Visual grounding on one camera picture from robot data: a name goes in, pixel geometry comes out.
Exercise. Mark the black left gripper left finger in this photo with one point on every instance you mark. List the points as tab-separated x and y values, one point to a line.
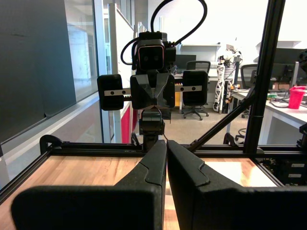
96	206

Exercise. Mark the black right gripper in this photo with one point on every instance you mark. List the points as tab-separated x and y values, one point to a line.
110	82

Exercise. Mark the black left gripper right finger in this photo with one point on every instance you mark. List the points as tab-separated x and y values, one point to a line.
239	208

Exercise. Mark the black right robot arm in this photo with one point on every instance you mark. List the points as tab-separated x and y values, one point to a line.
151	124

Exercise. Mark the red partition panel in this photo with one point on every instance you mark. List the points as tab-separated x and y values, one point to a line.
126	124

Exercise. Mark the small black monitor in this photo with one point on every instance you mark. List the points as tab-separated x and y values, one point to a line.
185	60

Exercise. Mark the black office chair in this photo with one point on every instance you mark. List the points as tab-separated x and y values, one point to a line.
199	65
248	74

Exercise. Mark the black equipment box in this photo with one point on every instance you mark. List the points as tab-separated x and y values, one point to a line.
275	167

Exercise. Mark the white lattice stand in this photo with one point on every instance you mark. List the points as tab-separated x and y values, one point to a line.
220	81

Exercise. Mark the white office desk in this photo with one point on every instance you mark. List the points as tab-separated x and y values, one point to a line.
283	115

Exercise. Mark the pink plastic bin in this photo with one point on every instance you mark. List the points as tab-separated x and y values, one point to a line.
296	98

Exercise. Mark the large black monitor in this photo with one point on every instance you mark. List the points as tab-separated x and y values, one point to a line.
287	57

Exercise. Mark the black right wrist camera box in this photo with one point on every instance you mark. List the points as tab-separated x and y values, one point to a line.
151	56

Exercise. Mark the black aluminium frame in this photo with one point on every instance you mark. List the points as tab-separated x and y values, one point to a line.
263	72

